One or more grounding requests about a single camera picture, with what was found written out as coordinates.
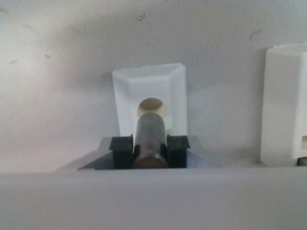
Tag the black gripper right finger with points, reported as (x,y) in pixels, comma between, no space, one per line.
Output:
(177,151)

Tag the metal round peg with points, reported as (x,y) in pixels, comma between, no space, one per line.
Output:
(149,141)

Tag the small white peg holder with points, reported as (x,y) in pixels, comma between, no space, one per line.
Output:
(153,88)

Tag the large white holder block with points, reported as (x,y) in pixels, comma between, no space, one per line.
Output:
(283,103)

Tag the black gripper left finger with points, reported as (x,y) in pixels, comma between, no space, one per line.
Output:
(121,151)

